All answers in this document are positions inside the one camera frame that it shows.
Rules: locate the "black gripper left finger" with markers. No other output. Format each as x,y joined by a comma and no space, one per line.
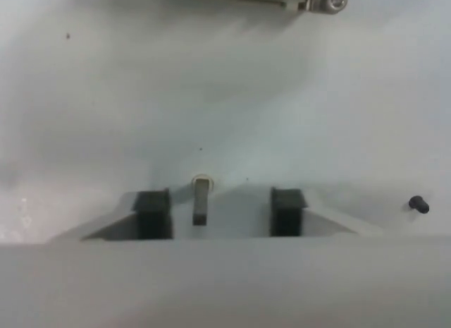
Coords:
151,218

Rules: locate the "small black screw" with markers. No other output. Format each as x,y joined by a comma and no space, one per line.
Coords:
418,204

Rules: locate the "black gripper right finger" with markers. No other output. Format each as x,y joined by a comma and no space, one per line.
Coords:
287,215

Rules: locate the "metal square peg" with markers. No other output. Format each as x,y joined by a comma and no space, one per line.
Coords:
201,204

